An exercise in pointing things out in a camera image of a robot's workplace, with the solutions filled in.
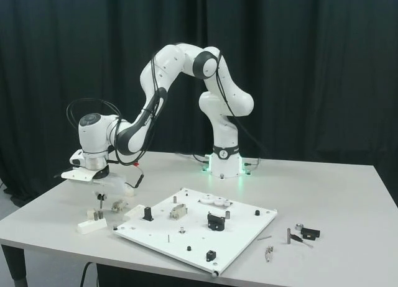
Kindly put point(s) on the metal BNC plug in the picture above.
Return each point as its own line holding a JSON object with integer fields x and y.
{"x": 299, "y": 227}

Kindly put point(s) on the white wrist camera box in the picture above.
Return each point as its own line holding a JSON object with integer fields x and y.
{"x": 77, "y": 159}

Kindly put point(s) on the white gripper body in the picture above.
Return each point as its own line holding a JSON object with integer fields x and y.
{"x": 115, "y": 184}

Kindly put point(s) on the white large gear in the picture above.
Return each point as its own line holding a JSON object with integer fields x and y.
{"x": 207, "y": 199}

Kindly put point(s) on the long white peg holder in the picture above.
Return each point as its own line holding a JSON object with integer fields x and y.
{"x": 90, "y": 228}

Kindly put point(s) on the black curtain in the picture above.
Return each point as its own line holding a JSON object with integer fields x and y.
{"x": 46, "y": 51}

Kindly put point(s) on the tall dark metal peg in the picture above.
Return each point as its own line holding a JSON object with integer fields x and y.
{"x": 288, "y": 236}

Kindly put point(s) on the large dark metal peg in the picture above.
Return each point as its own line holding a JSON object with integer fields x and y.
{"x": 101, "y": 215}

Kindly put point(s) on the white small gear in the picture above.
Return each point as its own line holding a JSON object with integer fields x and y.
{"x": 228, "y": 202}

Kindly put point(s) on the flat white mounting plate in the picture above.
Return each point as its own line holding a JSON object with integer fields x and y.
{"x": 76, "y": 174}

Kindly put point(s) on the metal connector plug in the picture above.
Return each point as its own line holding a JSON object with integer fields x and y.
{"x": 119, "y": 206}

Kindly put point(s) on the black table leg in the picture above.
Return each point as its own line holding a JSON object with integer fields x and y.
{"x": 14, "y": 265}

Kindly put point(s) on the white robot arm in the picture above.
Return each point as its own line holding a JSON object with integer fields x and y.
{"x": 224, "y": 134}

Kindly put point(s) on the white task board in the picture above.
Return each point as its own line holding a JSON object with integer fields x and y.
{"x": 248, "y": 237}

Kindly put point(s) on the small white block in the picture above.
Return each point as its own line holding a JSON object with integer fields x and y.
{"x": 90, "y": 213}

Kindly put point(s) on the white medium gear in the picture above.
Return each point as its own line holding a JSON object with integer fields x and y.
{"x": 219, "y": 202}

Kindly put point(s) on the thick metal round peg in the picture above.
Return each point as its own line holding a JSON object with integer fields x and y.
{"x": 227, "y": 214}

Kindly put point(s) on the black D-SUB plug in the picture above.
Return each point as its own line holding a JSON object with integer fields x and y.
{"x": 310, "y": 233}

